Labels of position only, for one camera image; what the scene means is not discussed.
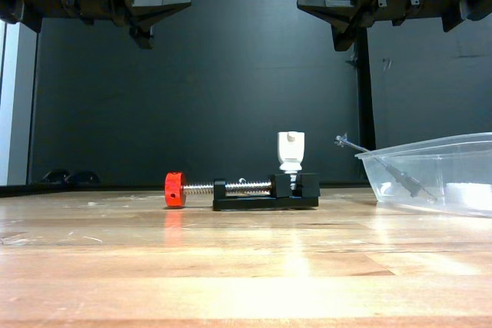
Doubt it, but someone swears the black power plug with cord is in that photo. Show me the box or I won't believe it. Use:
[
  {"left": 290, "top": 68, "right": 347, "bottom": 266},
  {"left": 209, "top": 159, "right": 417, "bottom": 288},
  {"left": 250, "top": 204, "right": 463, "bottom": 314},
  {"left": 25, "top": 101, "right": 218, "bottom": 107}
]
[{"left": 334, "top": 133, "right": 439, "bottom": 203}]

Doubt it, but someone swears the white power receptacle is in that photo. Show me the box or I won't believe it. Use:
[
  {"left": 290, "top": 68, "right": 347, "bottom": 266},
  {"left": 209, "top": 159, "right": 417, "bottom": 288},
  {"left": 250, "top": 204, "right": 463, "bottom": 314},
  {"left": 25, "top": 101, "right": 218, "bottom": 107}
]
[{"left": 276, "top": 131, "right": 307, "bottom": 191}]

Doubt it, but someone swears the black table clamp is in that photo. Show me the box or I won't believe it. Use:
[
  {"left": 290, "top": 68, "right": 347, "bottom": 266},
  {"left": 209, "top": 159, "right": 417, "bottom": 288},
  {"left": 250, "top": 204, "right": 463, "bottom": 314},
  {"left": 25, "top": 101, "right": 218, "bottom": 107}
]
[
  {"left": 65, "top": 170, "right": 101, "bottom": 184},
  {"left": 42, "top": 168, "right": 71, "bottom": 184}
]

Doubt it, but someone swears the clear plastic tub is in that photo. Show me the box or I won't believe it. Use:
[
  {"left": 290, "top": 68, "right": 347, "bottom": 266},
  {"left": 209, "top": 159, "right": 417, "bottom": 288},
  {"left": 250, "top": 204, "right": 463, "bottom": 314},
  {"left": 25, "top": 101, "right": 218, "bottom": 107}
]
[{"left": 354, "top": 131, "right": 492, "bottom": 219}]

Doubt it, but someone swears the black clamp red knob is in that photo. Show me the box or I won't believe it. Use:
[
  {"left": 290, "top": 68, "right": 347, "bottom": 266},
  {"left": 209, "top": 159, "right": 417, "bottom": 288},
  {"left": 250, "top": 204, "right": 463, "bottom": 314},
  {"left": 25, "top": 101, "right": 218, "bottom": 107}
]
[{"left": 164, "top": 171, "right": 321, "bottom": 213}]

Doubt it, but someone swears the black vertical post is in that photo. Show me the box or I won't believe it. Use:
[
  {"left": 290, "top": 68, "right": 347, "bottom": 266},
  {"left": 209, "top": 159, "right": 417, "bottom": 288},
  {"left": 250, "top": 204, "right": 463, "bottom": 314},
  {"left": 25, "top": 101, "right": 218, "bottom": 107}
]
[{"left": 347, "top": 24, "right": 377, "bottom": 152}]

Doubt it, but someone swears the black aluminium frame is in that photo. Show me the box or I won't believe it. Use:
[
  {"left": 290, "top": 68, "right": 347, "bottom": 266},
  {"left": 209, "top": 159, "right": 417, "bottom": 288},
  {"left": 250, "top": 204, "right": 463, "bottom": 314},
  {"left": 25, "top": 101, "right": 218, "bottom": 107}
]
[{"left": 0, "top": 181, "right": 373, "bottom": 199}]

